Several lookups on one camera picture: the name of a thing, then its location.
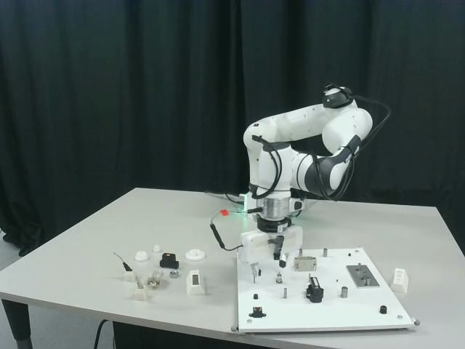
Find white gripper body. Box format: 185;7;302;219
239;225;304;264

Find black D-SUB plug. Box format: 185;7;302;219
159;252;181;270

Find black boxy plug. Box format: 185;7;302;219
304;276;325;304

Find white holder with metal peg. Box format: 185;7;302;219
185;268;206;297

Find white task board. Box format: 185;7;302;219
231;246;421;333

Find clear plug with metal parts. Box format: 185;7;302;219
146;270;165;290

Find white holder with square holes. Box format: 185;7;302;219
389;268;410;293

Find black curtain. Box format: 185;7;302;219
0;0;465;255

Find dark table leg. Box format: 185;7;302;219
0;298;31;349

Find black cables on table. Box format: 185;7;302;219
204;189;248;205

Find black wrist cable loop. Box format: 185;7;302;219
250;134;283;199

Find black Ethernet plug with cable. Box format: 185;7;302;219
113;252;133;274

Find black cable under table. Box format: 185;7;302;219
95;318;114;349

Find long black arm cable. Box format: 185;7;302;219
315;93;393;202

